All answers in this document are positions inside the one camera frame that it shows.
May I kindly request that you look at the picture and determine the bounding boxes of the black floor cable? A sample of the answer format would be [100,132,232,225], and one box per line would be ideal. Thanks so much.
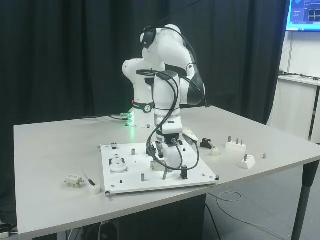
[204,203,220,240]

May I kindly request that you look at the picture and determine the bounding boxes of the white task board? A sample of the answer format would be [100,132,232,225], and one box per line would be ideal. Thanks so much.
[96,142,219,198]

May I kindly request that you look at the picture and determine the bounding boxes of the dark table leg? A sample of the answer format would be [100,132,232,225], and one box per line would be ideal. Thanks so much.
[291,159,320,240]

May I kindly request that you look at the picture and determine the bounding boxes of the black D-SUB plug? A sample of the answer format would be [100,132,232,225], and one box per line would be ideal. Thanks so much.
[200,137,213,149]

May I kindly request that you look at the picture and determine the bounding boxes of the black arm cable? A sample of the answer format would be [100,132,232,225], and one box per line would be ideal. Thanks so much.
[139,23,210,108]

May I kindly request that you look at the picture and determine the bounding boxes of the black cabinet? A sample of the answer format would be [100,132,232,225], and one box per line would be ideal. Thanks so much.
[56,192,208,240]

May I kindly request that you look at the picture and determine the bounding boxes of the black curtains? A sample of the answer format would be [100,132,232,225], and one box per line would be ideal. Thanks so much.
[0,0,292,227]

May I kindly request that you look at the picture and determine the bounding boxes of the black wrist cable bundle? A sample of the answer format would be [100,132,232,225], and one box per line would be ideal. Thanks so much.
[136,68,201,172]

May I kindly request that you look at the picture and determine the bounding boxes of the white large gear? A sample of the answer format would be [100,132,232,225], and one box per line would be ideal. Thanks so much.
[110,163,127,173]

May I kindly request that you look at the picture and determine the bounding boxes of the beige waterproof plug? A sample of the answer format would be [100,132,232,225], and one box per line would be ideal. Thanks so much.
[63,175,80,189]

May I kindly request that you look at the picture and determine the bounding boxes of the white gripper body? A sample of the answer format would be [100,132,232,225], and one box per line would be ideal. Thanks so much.
[161,141,181,169]

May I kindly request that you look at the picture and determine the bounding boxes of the white cabinet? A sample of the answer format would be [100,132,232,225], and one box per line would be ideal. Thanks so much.
[265,72,320,145]

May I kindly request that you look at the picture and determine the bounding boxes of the black base cable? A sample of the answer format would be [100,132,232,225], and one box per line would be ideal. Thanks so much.
[83,113,133,125]

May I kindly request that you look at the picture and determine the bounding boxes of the white round peg holder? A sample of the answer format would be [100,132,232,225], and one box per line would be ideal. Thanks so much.
[237,156,257,170]

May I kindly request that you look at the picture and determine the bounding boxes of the white square peg holder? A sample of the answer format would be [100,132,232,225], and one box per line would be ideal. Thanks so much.
[224,141,247,151]

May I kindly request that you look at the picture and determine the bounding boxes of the blue screen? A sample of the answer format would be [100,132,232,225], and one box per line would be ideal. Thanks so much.
[285,0,320,33]

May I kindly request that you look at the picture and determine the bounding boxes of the grey floor cable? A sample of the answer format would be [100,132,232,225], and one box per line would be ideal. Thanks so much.
[216,191,285,240]

